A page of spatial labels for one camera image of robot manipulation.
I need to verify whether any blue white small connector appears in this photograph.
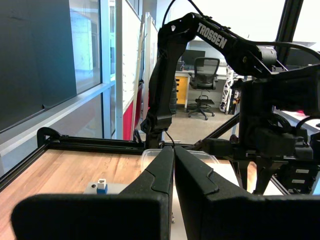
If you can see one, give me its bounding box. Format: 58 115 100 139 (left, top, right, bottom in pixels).
96 178 109 195

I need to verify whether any black computer monitor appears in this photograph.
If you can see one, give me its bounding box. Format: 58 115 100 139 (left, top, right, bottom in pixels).
184 49 207 65

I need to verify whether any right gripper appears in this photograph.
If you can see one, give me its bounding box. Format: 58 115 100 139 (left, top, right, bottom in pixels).
207 64 320 196

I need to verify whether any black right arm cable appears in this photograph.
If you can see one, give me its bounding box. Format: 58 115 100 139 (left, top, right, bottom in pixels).
246 41 320 63

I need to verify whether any black aluminium frame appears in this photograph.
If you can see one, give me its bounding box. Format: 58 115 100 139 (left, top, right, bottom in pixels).
0 0 305 192

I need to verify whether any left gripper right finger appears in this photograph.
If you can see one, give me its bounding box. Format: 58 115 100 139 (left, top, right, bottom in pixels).
174 147 320 240

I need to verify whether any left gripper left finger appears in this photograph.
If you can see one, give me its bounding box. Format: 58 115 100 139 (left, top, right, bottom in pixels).
11 146 175 240

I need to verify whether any white task board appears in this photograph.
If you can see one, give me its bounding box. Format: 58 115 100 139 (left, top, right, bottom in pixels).
83 159 285 240

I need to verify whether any clear plastic tub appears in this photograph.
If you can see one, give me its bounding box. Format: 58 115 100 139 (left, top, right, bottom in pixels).
141 148 221 174

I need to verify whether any black office chair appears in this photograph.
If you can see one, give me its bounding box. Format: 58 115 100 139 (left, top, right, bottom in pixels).
186 56 221 121

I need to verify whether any white lattice tower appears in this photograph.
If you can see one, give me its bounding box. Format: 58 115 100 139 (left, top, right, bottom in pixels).
219 64 235 116

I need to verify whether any yellow drawer cabinet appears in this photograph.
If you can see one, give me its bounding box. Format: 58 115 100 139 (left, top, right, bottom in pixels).
174 76 189 106

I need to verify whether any white red partition panel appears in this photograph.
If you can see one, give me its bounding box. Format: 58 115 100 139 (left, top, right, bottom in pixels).
141 12 159 121
115 0 144 141

